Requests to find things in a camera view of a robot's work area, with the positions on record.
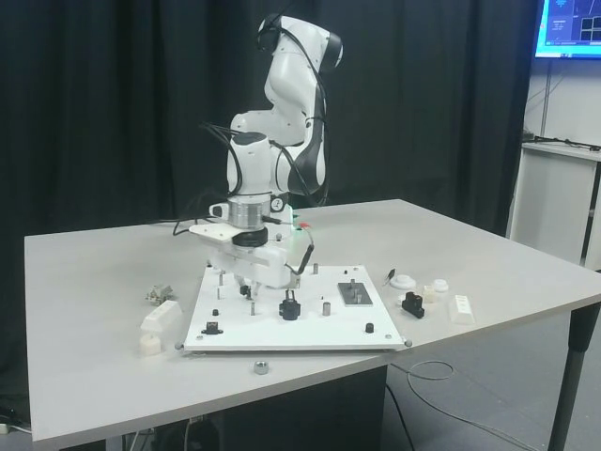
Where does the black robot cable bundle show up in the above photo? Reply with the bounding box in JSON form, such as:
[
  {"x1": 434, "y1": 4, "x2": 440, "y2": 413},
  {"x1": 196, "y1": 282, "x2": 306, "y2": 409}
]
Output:
[{"x1": 171, "y1": 16, "x2": 330, "y2": 239}]

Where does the white task board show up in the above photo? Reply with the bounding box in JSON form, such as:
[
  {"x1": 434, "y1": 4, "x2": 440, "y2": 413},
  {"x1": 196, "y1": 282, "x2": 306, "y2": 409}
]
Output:
[{"x1": 174, "y1": 262, "x2": 413, "y2": 354}]

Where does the white cabinet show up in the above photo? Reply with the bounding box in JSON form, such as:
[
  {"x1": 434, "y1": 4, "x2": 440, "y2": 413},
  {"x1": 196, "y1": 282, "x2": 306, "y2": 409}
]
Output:
[{"x1": 506, "y1": 139, "x2": 601, "y2": 273}]

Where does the white long peg holder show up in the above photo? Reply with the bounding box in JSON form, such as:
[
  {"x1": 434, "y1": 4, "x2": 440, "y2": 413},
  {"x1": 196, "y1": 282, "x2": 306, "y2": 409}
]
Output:
[
  {"x1": 140, "y1": 301, "x2": 184, "y2": 335},
  {"x1": 448, "y1": 294, "x2": 476, "y2": 325}
]

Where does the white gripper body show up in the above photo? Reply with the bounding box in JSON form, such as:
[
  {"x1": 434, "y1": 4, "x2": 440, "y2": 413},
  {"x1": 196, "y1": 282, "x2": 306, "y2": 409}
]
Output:
[{"x1": 205, "y1": 240, "x2": 288, "y2": 288}]

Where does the black D-SUB plug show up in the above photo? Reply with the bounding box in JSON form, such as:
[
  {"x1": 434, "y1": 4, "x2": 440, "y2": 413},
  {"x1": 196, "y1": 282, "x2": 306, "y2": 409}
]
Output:
[{"x1": 400, "y1": 290, "x2": 427, "y2": 317}]

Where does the blue screen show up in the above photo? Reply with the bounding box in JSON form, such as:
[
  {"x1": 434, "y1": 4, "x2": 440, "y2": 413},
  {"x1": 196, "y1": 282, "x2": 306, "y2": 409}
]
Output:
[{"x1": 533, "y1": 0, "x2": 601, "y2": 61}]

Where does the dark table leg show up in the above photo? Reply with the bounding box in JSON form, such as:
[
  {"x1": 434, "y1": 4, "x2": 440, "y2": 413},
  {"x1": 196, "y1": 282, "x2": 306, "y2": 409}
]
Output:
[{"x1": 548, "y1": 300, "x2": 595, "y2": 451}]

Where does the grey floor cable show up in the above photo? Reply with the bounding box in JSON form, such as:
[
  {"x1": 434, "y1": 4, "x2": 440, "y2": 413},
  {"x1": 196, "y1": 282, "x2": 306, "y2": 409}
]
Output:
[{"x1": 406, "y1": 359, "x2": 553, "y2": 451}]

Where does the flat white mounting plate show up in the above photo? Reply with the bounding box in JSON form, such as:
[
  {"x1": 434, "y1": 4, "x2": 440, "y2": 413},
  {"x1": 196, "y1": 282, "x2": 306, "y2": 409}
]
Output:
[{"x1": 187, "y1": 224, "x2": 236, "y2": 244}]

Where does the black curtain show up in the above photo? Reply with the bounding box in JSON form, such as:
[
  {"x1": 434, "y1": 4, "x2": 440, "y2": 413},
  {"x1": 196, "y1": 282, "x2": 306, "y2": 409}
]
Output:
[{"x1": 0, "y1": 0, "x2": 541, "y2": 410}]

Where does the black waterproof plug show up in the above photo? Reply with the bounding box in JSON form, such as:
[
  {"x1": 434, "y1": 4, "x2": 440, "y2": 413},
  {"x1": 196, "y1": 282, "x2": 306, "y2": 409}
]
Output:
[{"x1": 276, "y1": 289, "x2": 302, "y2": 323}]

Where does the thin black rod on wire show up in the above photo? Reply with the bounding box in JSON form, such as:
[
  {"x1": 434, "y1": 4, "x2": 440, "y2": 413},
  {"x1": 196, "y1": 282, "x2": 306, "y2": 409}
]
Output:
[{"x1": 285, "y1": 223, "x2": 318, "y2": 288}]

